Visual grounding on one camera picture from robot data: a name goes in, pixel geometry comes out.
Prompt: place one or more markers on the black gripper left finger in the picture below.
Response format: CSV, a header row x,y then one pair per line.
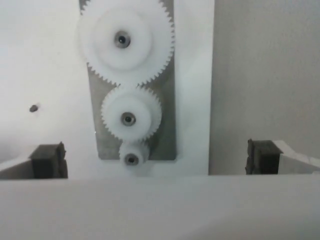
x,y
47,162

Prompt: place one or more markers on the white large gear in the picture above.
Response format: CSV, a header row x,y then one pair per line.
x,y
125,40

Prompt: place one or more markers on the white small gear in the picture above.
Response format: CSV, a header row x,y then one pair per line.
x,y
133,157

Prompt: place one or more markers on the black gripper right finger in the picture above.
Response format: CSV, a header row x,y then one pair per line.
x,y
262,160

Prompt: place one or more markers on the white medium gear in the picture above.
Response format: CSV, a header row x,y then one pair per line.
x,y
130,117

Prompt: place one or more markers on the white task board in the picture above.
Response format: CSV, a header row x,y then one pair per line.
x,y
50,62

